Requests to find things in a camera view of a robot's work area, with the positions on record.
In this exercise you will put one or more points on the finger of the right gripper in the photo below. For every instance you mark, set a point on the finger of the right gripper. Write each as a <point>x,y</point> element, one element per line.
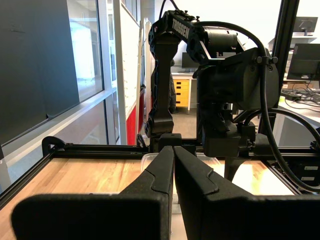
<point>232,167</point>

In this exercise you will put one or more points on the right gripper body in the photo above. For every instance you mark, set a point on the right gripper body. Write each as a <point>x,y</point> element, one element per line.
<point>220,147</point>

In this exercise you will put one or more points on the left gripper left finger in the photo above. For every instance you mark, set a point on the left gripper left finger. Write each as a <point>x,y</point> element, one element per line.
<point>87,217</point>

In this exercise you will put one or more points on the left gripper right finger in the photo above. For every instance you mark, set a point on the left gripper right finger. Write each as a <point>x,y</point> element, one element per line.
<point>250,217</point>

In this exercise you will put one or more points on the yellow drawer cabinet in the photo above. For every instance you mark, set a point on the yellow drawer cabinet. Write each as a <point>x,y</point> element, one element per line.
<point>181,92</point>

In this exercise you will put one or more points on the clear plastic tub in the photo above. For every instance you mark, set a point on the clear plastic tub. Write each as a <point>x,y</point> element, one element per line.
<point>147,160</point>

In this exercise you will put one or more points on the white desk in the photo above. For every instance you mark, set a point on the white desk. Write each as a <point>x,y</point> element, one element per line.
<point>300,112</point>

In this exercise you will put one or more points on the red partition panel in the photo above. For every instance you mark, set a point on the red partition panel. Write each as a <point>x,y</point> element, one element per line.
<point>131,125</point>

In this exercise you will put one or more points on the black monitor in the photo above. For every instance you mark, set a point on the black monitor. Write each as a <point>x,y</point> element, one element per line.
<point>305,25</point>
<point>187,61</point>
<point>302,62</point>

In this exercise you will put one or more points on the whiteboard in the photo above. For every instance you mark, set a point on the whiteboard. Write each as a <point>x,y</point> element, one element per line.
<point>128,62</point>

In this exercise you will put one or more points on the black aluminium frame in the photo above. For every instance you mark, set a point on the black aluminium frame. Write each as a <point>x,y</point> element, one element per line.
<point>285,25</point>

